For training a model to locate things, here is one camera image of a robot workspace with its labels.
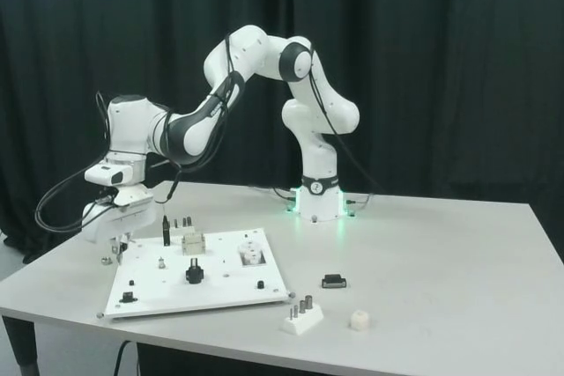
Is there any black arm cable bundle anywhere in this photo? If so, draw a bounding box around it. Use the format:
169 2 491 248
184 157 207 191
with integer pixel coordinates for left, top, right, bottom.
34 34 375 237

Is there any black D-SUB plug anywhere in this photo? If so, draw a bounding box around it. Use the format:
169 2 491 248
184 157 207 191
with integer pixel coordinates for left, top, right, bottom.
321 273 349 291

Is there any white task board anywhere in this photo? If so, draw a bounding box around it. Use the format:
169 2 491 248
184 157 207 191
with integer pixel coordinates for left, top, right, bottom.
101 226 292 320

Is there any black base cable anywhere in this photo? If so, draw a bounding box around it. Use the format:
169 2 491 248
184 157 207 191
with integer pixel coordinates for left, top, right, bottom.
249 184 375 213

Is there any black table leg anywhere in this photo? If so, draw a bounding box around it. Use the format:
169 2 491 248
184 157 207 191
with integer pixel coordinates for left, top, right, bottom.
1 314 37 376

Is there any black curtain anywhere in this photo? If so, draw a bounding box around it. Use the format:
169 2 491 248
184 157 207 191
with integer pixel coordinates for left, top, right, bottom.
0 0 564 265

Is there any small white plug holder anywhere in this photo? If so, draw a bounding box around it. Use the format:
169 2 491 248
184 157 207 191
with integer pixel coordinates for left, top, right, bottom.
350 308 370 331

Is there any black waterproof plug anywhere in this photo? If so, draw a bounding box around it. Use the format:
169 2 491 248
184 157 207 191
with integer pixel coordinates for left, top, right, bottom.
184 256 205 285

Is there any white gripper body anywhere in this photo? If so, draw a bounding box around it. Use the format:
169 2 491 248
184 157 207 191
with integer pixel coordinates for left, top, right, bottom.
82 203 157 244

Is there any white round peg holder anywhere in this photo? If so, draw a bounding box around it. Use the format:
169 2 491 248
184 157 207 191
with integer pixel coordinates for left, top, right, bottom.
279 305 326 335

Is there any black floor cable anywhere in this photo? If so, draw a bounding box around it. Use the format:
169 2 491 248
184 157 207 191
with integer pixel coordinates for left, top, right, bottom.
115 339 136 376

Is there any thin black rod on wire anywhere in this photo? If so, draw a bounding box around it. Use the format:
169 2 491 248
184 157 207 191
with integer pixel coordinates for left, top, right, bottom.
147 159 184 218

